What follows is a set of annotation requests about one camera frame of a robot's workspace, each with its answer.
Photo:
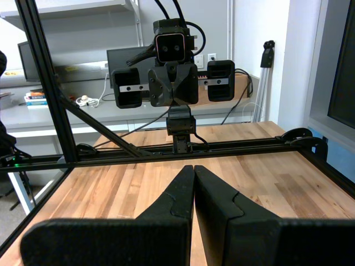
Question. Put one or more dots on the stack of books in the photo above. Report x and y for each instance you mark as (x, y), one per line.
(36, 99)

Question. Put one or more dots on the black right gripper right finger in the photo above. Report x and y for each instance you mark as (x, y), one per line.
(263, 241)

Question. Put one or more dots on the grey desk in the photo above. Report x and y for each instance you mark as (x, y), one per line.
(33, 116)

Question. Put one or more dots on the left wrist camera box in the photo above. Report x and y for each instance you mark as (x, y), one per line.
(169, 47)

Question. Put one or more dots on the long brown box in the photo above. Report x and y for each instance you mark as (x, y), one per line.
(241, 88)

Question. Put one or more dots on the black metal frame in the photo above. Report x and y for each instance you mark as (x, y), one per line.
(43, 69)

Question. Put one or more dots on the black computer monitor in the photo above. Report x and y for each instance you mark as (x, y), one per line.
(122, 58)
(26, 63)

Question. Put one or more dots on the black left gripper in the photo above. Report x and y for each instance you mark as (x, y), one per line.
(127, 97)

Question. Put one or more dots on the black and silver tripod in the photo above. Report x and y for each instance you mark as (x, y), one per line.
(267, 58)

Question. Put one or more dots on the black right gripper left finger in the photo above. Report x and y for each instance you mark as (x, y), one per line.
(124, 241)

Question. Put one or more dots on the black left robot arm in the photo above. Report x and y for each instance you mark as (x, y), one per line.
(180, 124)

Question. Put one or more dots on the grey wall shelf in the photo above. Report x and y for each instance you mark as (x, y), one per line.
(69, 8)

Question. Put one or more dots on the white wall outlet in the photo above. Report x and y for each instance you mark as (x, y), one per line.
(212, 57)
(198, 59)

